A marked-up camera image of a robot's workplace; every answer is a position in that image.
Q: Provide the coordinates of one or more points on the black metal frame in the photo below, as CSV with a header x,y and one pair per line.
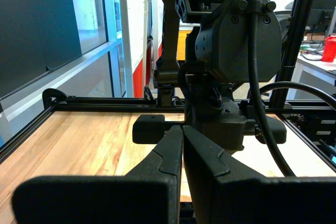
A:
x,y
105,102

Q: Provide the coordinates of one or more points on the white desk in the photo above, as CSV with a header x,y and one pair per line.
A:
x,y
315,69

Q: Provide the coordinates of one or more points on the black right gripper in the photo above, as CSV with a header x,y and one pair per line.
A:
x,y
215,119

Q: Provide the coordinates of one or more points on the black monitor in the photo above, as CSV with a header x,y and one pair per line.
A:
x,y
324,6

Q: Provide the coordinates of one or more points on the yellow cabinet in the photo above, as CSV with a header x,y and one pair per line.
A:
x,y
183,45

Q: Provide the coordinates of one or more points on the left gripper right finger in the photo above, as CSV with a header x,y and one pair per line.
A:
x,y
262,200

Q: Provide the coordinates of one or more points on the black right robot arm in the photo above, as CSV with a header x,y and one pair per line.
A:
x,y
236,37

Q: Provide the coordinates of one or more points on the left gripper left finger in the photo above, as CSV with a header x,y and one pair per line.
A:
x,y
105,200

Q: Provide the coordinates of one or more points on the red cup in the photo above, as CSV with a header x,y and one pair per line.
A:
x,y
329,49

